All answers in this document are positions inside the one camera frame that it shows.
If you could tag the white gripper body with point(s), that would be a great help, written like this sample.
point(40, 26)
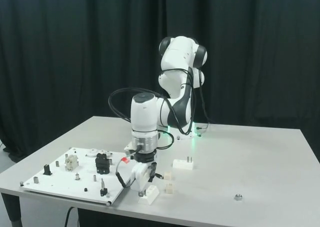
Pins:
point(140, 177)

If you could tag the thin metal square peg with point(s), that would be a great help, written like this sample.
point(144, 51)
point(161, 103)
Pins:
point(144, 193)

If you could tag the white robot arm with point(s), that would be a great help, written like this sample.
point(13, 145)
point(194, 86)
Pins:
point(143, 117)

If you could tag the white sloped peg holder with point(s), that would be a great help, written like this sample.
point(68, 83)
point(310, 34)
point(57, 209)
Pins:
point(151, 195)

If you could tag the white long peg holder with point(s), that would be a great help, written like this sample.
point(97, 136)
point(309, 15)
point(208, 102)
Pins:
point(182, 165)

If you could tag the thick metal round peg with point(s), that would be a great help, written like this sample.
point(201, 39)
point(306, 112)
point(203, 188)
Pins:
point(95, 177)

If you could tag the medium metal square peg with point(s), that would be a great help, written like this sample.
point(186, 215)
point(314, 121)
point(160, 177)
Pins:
point(57, 163)

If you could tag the large metal square peg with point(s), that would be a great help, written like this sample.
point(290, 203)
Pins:
point(36, 180)

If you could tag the black USB plug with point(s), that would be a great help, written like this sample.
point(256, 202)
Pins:
point(160, 176)

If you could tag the small white block holder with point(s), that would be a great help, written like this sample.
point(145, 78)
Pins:
point(168, 175)

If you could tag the small white grooved block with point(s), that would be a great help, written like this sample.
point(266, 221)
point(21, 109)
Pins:
point(170, 188)

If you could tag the metal bolt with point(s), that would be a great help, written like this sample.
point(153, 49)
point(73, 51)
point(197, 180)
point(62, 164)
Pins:
point(102, 184)

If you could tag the black D-SUB plug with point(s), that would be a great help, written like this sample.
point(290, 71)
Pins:
point(102, 163)

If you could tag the white medium gear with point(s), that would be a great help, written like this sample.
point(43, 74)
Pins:
point(103, 152)

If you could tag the metal BNC plug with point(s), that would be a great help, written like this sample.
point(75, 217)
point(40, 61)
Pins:
point(77, 176)

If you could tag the white task board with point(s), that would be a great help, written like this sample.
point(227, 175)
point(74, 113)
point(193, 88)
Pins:
point(62, 187)

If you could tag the metal nut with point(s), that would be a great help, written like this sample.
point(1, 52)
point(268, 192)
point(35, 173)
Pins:
point(237, 197)

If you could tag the dark table leg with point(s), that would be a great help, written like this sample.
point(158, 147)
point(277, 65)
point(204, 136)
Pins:
point(11, 212)

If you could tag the black curtain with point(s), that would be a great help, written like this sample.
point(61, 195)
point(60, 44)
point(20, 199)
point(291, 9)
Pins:
point(250, 37)

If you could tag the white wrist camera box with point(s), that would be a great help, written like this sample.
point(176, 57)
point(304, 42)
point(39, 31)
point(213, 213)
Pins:
point(129, 149)

